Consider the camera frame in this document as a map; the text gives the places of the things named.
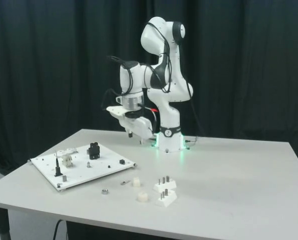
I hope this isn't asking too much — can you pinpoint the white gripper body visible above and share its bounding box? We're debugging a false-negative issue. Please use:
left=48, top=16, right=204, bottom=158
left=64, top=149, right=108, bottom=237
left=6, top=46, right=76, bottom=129
left=118, top=116, right=155, bottom=140

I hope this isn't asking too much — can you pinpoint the white peg holder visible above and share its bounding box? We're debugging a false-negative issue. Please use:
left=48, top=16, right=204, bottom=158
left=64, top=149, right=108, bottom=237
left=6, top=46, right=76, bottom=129
left=154, top=191, right=178, bottom=209
left=152, top=178, right=177, bottom=192

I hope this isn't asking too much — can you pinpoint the white task board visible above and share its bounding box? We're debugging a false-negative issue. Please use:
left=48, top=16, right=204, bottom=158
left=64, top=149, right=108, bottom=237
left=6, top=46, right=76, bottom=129
left=28, top=144, right=138, bottom=192

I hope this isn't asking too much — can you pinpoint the black curtain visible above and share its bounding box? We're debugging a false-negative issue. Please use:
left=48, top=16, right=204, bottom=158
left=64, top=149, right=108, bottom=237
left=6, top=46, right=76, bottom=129
left=0, top=0, right=298, bottom=166

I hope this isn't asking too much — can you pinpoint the silver ring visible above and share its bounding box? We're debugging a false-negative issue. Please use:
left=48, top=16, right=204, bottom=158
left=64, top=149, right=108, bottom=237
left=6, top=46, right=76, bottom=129
left=122, top=96, right=145, bottom=112

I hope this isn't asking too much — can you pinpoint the flat white mount plate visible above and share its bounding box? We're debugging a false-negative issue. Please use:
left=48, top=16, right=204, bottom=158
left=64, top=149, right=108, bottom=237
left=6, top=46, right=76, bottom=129
left=106, top=105, right=131, bottom=118

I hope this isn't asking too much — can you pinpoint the black floor cable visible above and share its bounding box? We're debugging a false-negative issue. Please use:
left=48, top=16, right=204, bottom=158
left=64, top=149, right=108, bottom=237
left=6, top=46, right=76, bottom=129
left=52, top=212, right=67, bottom=240

